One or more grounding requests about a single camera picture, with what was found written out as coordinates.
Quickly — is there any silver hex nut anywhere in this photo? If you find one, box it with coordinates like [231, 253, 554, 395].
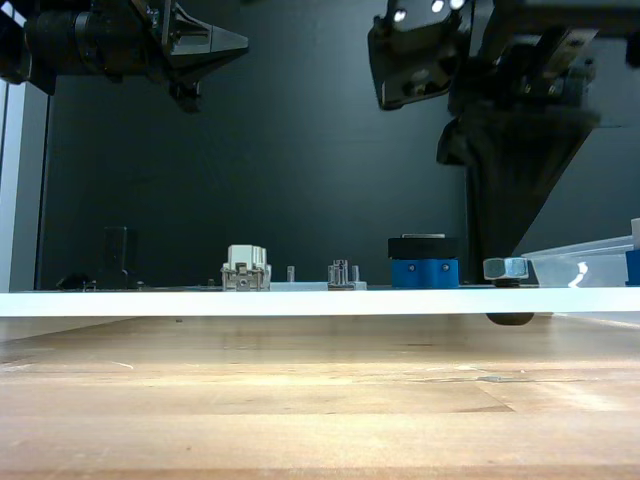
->
[482, 257, 531, 282]

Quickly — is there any black connector with silver top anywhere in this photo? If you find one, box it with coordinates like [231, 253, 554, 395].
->
[387, 232, 461, 261]

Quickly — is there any clear plastic tub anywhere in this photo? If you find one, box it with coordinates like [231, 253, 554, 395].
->
[519, 234, 640, 290]

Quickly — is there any small blue white connector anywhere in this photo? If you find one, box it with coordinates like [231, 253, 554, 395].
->
[623, 217, 640, 287]

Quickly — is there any black round board foot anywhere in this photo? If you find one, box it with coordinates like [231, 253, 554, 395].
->
[483, 312, 535, 327]

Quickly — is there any small metal connector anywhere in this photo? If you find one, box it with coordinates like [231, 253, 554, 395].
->
[326, 258, 354, 291]

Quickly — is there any beige rectangular connector housing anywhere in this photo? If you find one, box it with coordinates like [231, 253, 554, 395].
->
[218, 243, 273, 292]

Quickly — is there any white board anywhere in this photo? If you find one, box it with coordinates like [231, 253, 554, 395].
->
[0, 287, 640, 319]

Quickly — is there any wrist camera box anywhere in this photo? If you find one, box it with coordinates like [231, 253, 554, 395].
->
[367, 0, 464, 111]

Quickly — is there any black vertical post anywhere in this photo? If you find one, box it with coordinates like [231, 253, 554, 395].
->
[464, 164, 496, 287]

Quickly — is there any blue connector mount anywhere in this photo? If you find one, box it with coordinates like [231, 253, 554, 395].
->
[390, 257, 460, 290]

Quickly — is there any small black bracket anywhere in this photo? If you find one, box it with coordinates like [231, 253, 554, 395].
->
[55, 225, 146, 291]

